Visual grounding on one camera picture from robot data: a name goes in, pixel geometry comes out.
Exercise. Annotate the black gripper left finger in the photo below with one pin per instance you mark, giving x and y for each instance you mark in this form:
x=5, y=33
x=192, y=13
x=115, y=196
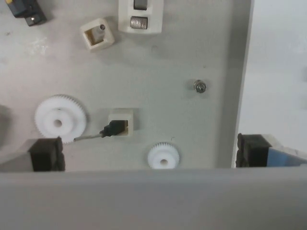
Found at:
x=45, y=155

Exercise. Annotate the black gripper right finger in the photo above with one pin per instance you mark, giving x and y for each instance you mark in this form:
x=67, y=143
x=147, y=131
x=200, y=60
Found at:
x=251, y=153

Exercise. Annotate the white large gear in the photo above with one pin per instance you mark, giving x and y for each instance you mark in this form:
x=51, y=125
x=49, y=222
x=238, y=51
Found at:
x=48, y=115

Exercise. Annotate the white USB plug holder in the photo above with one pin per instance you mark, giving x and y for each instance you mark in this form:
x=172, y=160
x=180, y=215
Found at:
x=121, y=115

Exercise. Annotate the white medium gear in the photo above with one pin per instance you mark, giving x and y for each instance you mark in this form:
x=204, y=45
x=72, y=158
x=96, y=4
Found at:
x=156, y=153

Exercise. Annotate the small white square holder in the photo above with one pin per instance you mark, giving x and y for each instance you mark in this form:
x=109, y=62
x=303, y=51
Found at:
x=109, y=36

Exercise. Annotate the black D-SUB plug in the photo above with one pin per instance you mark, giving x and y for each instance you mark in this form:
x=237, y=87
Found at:
x=36, y=19

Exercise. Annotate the white square peg holder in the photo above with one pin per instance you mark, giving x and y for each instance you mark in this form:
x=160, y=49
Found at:
x=124, y=21

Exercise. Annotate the large metal square peg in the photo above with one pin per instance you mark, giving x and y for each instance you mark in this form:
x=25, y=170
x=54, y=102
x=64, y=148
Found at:
x=138, y=22

